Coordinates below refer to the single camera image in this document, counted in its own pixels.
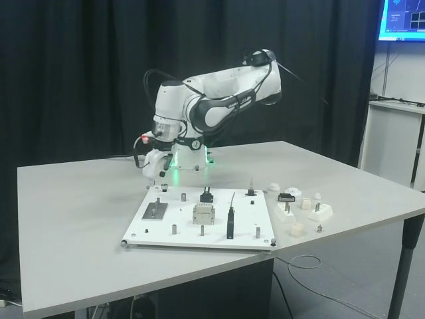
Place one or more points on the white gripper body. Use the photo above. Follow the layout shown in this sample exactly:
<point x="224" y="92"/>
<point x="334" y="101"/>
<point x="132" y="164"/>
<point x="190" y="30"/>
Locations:
<point x="154" y="164"/>

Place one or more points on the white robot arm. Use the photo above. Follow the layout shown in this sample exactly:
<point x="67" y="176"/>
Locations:
<point x="166" y="99"/>

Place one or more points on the white medium gear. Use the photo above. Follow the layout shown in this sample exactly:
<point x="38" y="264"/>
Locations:
<point x="273" y="186"/>

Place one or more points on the white large gear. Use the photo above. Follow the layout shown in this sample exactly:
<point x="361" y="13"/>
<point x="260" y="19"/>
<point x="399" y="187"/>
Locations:
<point x="293" y="191"/>

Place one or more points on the white small gear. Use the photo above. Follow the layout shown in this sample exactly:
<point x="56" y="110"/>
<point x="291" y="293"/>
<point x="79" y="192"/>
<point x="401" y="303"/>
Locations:
<point x="317" y="196"/>

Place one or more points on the white task board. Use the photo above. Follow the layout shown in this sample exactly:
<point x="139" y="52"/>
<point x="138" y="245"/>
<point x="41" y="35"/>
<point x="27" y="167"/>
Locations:
<point x="186" y="232"/>

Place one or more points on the black USB plug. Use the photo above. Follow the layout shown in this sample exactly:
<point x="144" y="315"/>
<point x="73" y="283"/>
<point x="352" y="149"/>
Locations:
<point x="230" y="222"/>

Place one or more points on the slender grey plug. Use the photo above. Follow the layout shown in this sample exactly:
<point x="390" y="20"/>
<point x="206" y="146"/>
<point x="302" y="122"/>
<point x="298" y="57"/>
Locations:
<point x="251" y="187"/>

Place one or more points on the black curtain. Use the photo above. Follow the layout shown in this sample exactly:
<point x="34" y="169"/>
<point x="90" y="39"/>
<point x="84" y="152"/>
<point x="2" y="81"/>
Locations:
<point x="83" y="66"/>

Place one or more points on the black box under table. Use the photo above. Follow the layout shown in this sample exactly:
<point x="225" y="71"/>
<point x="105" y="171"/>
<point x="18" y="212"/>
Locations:
<point x="199" y="292"/>

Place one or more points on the black D-SUB plug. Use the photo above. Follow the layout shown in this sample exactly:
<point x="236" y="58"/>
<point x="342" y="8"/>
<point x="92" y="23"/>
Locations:
<point x="286" y="198"/>

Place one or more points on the white peg holder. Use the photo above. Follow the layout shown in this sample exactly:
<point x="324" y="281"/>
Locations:
<point x="285" y="216"/>
<point x="321" y="214"/>

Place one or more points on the cream round holder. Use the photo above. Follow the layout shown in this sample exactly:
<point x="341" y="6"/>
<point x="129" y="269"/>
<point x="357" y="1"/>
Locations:
<point x="297" y="229"/>
<point x="305" y="203"/>

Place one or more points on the small metal part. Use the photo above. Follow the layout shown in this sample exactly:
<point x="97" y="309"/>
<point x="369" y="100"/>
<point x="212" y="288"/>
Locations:
<point x="319" y="228"/>

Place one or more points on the white cabinet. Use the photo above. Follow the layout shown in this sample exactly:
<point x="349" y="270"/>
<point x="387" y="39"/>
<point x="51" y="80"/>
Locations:
<point x="391" y="143"/>

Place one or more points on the dark grey table leg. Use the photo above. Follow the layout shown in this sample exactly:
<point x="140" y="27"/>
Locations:
<point x="403" y="266"/>

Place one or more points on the blue screen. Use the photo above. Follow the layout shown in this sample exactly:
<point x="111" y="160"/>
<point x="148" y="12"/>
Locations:
<point x="403" y="20"/>

